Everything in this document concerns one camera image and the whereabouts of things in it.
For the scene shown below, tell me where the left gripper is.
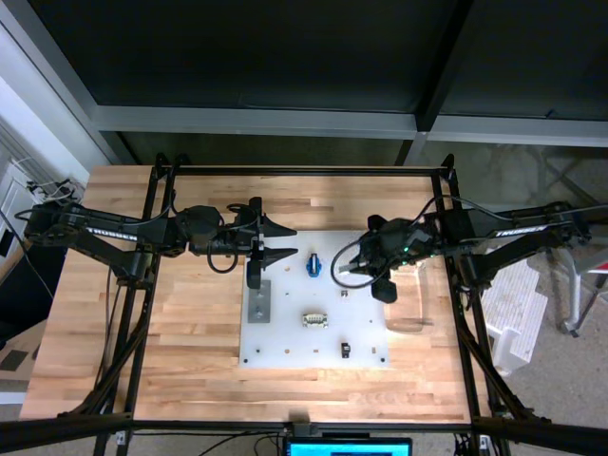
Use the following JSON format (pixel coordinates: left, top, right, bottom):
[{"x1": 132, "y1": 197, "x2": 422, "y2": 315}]
[{"x1": 208, "y1": 196, "x2": 300, "y2": 291}]

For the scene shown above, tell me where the clear plastic container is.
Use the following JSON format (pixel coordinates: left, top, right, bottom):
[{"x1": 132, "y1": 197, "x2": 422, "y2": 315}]
[{"x1": 384, "y1": 262, "x2": 431, "y2": 334}]

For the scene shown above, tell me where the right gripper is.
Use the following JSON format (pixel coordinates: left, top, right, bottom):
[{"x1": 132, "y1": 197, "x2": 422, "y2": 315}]
[{"x1": 350, "y1": 214, "x2": 420, "y2": 304}]

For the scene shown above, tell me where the cardboard box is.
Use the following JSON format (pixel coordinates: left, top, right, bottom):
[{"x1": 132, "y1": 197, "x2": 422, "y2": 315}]
[{"x1": 0, "y1": 318, "x2": 48, "y2": 381}]

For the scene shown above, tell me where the beige many-pin connector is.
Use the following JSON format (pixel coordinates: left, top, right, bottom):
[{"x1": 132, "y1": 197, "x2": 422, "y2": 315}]
[{"x1": 302, "y1": 311, "x2": 333, "y2": 330}]

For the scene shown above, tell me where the white plastic stool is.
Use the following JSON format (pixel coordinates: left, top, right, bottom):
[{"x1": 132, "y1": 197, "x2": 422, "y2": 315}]
[{"x1": 478, "y1": 262, "x2": 543, "y2": 379}]

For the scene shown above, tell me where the white power strip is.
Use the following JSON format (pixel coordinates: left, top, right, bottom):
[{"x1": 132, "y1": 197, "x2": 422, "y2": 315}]
[{"x1": 24, "y1": 177, "x2": 82, "y2": 200}]

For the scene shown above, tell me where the grey metal chair base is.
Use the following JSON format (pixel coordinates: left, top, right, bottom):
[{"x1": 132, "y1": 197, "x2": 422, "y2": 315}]
[{"x1": 544, "y1": 237, "x2": 608, "y2": 339}]

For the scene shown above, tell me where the black frame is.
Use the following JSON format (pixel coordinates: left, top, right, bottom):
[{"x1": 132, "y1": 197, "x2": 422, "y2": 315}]
[{"x1": 0, "y1": 151, "x2": 608, "y2": 456}]

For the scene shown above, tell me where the blue screen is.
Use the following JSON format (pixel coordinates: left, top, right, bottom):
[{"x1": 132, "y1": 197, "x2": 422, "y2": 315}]
[{"x1": 284, "y1": 437, "x2": 413, "y2": 456}]

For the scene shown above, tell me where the grey metal plate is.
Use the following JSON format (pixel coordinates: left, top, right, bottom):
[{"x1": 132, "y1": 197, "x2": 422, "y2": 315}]
[{"x1": 246, "y1": 278, "x2": 273, "y2": 325}]

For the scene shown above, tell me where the white task board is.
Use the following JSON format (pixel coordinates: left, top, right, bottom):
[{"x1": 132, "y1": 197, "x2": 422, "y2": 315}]
[{"x1": 238, "y1": 230, "x2": 392, "y2": 370}]

